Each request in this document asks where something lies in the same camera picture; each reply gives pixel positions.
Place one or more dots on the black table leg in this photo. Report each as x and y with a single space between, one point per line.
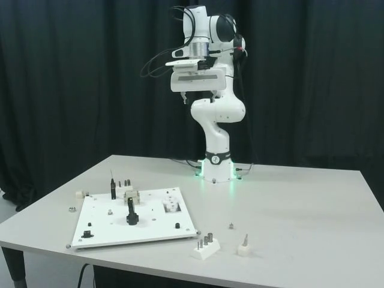
13 267

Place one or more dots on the white long peg holder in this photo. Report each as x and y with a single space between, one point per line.
207 250

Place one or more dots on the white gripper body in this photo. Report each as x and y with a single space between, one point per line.
198 78

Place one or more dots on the metal socket block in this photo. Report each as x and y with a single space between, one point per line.
132 196

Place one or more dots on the thin black rod red tag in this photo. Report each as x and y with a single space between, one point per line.
228 50

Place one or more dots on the white task board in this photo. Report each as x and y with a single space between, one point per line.
135 223

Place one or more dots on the metal medium round peg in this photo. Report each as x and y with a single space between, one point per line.
205 240

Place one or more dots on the metal thin peg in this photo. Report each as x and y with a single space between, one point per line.
246 240

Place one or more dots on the black slim plug with pin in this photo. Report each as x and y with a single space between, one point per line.
113 189

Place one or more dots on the black tall plug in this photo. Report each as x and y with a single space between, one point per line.
131 214

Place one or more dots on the metal wide round peg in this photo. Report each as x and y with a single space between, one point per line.
210 237

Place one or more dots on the white holder with metal pegs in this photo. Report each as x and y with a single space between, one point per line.
125 186

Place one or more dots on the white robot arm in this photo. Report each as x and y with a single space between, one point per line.
216 120

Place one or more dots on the small white cube holder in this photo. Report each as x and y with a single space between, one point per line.
79 194

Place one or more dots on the white small peg holder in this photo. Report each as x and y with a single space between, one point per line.
243 250

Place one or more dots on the black curtain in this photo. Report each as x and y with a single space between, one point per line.
75 90

